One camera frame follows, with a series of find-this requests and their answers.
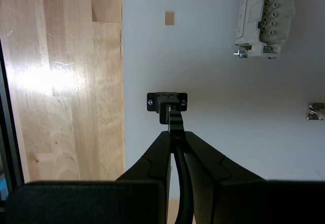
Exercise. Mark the blue-edged screen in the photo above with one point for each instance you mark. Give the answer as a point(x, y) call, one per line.
point(3, 186)

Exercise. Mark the beige multi-pin connector housing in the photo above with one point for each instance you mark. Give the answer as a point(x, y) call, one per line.
point(251, 18)

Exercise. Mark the white task board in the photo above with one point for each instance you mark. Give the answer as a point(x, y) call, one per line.
point(228, 132)

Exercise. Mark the silver connector screw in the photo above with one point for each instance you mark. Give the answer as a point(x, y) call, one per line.
point(243, 53)

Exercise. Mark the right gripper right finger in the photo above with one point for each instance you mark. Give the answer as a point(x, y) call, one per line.
point(208, 173)

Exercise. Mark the small silver metal socket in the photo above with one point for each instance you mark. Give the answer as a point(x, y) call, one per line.
point(316, 111)

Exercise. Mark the black USB socket housing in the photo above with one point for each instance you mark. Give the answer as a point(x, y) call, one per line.
point(162, 112)

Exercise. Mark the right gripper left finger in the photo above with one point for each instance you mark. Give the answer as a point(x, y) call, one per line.
point(152, 168)

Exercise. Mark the black table frame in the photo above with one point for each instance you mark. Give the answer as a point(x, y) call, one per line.
point(12, 153)

